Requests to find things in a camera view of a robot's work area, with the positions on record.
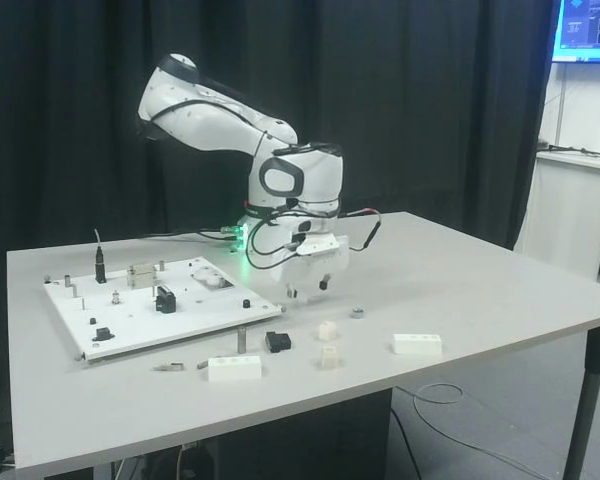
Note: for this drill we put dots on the white large gear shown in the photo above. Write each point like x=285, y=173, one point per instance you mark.
x=201, y=273

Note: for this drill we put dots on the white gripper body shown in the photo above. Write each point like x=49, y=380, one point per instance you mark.
x=314, y=270

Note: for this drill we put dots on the metal USB plug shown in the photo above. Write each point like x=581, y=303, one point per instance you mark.
x=170, y=367

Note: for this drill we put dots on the black curtains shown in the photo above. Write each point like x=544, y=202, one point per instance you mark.
x=380, y=100

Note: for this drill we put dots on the metal bolt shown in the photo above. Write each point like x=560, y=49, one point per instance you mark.
x=356, y=313

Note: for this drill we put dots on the metal round peg thick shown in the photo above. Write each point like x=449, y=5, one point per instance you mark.
x=66, y=280

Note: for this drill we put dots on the white task board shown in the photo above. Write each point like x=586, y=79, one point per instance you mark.
x=145, y=325

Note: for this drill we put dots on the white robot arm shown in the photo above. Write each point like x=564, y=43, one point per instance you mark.
x=275, y=125

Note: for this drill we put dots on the long white holder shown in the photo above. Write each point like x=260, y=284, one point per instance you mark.
x=416, y=344
x=234, y=369

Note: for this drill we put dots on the blue screen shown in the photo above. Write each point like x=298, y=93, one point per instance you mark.
x=587, y=30

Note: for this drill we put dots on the white cabinet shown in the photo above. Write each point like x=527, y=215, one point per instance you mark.
x=575, y=215

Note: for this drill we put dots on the small white holder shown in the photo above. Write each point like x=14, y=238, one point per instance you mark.
x=327, y=331
x=329, y=358

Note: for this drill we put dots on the metal round peg tall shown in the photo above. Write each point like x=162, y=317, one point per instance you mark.
x=240, y=341

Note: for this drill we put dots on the metal D-SUB socket block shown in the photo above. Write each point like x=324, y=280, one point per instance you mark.
x=141, y=278

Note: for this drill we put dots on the black D-SUB plug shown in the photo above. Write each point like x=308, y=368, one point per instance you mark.
x=164, y=301

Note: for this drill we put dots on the metal BNC plug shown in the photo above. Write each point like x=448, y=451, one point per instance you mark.
x=115, y=298

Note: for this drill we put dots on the dark table leg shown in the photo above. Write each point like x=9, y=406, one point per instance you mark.
x=587, y=400

